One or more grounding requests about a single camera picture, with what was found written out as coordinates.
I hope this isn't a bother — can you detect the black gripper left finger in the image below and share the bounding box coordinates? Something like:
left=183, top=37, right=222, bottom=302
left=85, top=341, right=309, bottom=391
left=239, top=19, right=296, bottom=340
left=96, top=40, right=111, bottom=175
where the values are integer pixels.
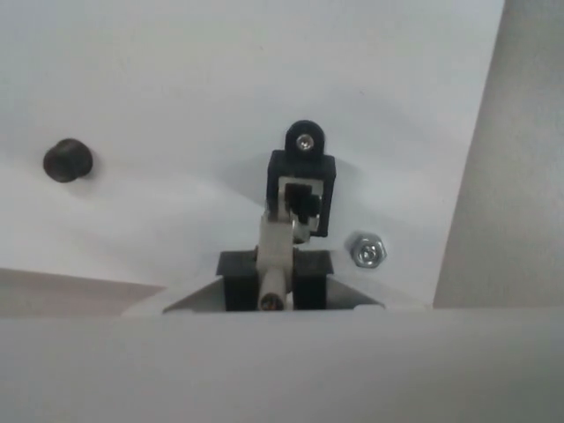
left=161, top=249, right=259, bottom=314

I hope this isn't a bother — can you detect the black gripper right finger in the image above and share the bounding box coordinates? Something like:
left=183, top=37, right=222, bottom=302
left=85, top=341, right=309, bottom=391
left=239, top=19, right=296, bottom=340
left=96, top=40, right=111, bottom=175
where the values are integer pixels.
left=292, top=249, right=385, bottom=310

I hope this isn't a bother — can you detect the grey Ethernet plug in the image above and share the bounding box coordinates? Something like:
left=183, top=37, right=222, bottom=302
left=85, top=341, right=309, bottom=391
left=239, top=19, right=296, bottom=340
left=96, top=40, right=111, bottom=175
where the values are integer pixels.
left=256, top=197, right=310, bottom=313

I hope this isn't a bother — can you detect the white task board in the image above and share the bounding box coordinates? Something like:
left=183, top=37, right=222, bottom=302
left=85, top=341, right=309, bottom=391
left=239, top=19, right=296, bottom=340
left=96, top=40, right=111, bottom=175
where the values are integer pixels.
left=0, top=0, right=504, bottom=318

